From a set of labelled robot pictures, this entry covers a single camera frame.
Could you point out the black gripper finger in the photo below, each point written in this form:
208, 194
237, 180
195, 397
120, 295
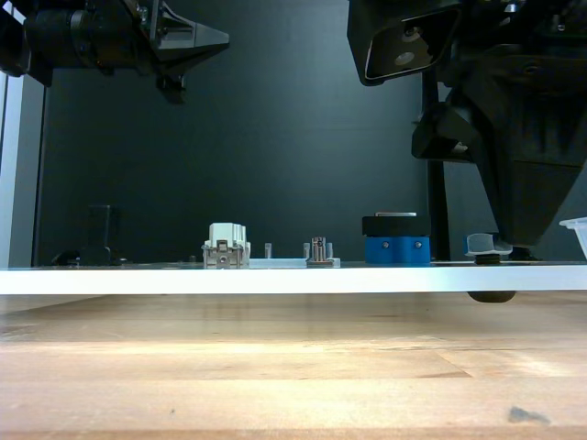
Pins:
183, 32
541, 137
490, 174
183, 57

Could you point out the silver M12 hex nut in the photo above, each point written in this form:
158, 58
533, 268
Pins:
479, 243

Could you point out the black M12 bolt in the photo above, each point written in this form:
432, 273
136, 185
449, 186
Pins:
487, 260

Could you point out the clear plastic tub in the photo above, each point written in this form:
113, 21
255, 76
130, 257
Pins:
579, 229

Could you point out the blue and black connector housing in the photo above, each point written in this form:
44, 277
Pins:
385, 252

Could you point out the beige connector housing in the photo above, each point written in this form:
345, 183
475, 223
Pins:
224, 238

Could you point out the small metal round connector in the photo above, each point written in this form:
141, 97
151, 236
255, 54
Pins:
317, 249

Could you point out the black connector socket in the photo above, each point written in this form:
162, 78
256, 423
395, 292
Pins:
103, 229

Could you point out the white board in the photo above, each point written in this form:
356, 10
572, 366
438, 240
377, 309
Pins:
293, 282

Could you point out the white terminal bar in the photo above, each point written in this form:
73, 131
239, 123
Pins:
277, 263

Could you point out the black vertical post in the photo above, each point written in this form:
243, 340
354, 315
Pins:
438, 206

